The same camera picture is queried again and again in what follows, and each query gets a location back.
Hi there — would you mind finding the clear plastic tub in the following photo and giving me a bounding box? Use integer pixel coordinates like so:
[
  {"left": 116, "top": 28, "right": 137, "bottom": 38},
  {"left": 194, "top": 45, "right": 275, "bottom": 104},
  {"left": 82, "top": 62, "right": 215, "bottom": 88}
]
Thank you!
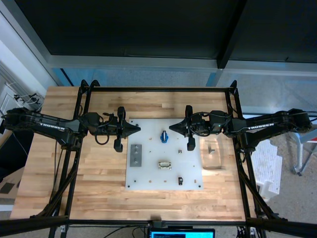
[{"left": 199, "top": 138, "right": 225, "bottom": 172}]

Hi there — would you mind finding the black aluminium frame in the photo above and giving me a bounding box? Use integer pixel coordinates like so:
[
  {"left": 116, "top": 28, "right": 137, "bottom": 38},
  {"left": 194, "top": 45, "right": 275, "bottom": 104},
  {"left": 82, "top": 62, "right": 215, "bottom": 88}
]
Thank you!
[{"left": 0, "top": 79, "right": 317, "bottom": 238}]

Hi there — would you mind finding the black braided cable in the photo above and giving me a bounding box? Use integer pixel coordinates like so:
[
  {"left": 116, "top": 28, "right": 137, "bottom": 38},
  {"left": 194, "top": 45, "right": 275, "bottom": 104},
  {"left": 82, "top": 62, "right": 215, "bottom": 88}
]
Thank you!
[{"left": 95, "top": 123, "right": 111, "bottom": 146}]

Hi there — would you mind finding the laptop screen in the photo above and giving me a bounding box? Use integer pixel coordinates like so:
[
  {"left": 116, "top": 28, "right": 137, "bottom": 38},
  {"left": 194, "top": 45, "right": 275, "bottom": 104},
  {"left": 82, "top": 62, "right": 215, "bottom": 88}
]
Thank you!
[{"left": 148, "top": 228, "right": 215, "bottom": 238}]

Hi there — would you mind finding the small black camera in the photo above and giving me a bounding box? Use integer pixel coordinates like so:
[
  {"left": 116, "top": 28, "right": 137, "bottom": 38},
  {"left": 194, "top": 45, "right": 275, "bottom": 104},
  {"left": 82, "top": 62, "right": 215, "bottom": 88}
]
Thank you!
[{"left": 148, "top": 215, "right": 167, "bottom": 228}]

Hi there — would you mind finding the white taskboard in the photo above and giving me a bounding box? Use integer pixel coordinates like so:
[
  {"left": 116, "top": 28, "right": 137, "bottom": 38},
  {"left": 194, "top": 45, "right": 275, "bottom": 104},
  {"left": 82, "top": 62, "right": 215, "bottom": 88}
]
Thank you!
[{"left": 125, "top": 118, "right": 204, "bottom": 191}]

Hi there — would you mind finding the grey metal plate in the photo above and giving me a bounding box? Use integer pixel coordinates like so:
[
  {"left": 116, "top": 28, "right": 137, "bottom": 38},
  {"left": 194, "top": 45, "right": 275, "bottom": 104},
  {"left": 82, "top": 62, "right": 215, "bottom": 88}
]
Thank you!
[{"left": 128, "top": 143, "right": 143, "bottom": 167}]

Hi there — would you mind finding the grey metal stand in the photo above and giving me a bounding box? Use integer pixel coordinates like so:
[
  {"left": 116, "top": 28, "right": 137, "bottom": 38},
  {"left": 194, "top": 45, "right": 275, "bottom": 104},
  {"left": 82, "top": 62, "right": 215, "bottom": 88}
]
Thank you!
[{"left": 289, "top": 128, "right": 317, "bottom": 177}]

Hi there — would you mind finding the black wall post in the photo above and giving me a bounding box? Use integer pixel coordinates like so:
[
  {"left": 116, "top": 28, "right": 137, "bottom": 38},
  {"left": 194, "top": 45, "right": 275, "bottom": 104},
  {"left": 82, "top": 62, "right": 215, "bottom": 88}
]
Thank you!
[{"left": 216, "top": 0, "right": 248, "bottom": 69}]

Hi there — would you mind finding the wall cable bundle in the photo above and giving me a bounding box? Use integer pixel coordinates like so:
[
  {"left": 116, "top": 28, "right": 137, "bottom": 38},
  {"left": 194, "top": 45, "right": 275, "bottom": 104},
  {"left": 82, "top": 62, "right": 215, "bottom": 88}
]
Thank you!
[{"left": 13, "top": 93, "right": 42, "bottom": 110}]

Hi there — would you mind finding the white foam block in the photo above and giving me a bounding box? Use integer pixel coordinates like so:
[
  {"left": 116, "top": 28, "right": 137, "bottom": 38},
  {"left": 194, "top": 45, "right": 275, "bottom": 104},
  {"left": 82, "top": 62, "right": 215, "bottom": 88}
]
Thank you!
[{"left": 250, "top": 141, "right": 283, "bottom": 202}]

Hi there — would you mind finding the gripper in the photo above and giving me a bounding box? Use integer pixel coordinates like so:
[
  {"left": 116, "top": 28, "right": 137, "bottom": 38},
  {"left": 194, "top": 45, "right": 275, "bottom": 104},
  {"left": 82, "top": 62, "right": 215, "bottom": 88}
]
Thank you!
[
  {"left": 169, "top": 105, "right": 211, "bottom": 151},
  {"left": 103, "top": 106, "right": 141, "bottom": 152}
]

